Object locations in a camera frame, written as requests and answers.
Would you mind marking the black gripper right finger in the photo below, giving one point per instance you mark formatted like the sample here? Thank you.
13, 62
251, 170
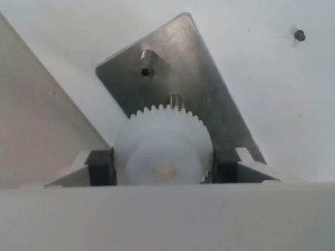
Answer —
225, 171

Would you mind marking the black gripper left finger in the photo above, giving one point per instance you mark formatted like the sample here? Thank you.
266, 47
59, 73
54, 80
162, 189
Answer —
100, 167

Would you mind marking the white medium gear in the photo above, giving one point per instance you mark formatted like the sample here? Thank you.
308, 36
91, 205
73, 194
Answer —
162, 146

